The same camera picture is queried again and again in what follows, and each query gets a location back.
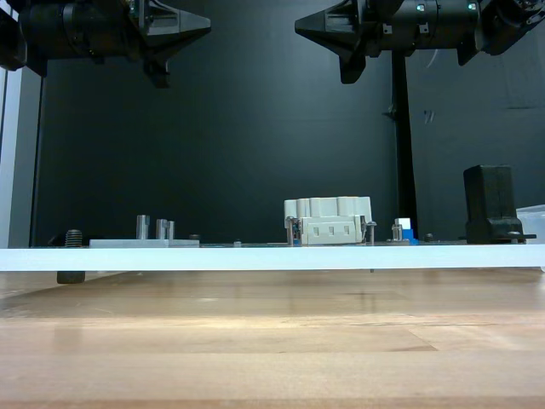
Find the beige connector housing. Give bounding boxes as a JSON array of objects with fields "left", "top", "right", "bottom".
[{"left": 283, "top": 195, "right": 372, "bottom": 246}]

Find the grey metal plate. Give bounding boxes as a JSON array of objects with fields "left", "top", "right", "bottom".
[{"left": 89, "top": 238, "right": 200, "bottom": 249}]

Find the clear plastic tub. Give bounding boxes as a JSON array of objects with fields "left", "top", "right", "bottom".
[{"left": 513, "top": 204, "right": 545, "bottom": 247}]

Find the black wall pillar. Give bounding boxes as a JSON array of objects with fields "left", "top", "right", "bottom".
[{"left": 385, "top": 55, "right": 418, "bottom": 242}]

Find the grey window frame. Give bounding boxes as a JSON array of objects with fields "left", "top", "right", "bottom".
[{"left": 0, "top": 66, "right": 43, "bottom": 248}]

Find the black threaded standoff bolt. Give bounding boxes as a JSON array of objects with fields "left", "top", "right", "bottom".
[{"left": 55, "top": 228, "right": 86, "bottom": 285}]

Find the blue and white connector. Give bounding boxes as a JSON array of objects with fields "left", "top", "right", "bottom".
[{"left": 393, "top": 217, "right": 415, "bottom": 245}]

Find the black socket housing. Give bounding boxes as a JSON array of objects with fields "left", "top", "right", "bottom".
[{"left": 462, "top": 164, "right": 536, "bottom": 245}]

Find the white task board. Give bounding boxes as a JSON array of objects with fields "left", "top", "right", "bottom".
[{"left": 0, "top": 245, "right": 545, "bottom": 274}]

